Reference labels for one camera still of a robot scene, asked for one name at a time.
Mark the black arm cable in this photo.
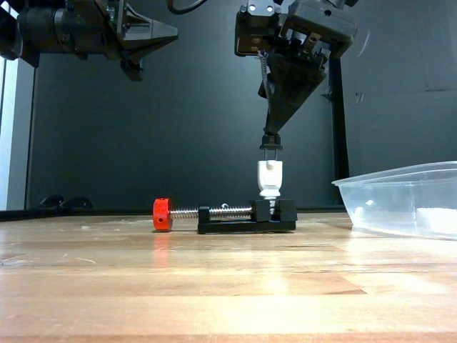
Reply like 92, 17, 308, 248
166, 0, 210, 16

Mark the short plug cord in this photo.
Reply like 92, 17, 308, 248
257, 49, 273, 108

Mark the clear plastic tub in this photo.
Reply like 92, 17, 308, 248
331, 160, 457, 241

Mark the white receptacle socket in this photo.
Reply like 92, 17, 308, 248
256, 159, 285, 201

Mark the black clamp with red knob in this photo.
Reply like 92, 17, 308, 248
152, 197, 298, 235

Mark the black power plug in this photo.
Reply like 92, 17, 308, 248
259, 132, 286, 162

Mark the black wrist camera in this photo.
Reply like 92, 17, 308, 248
234, 0, 285, 57

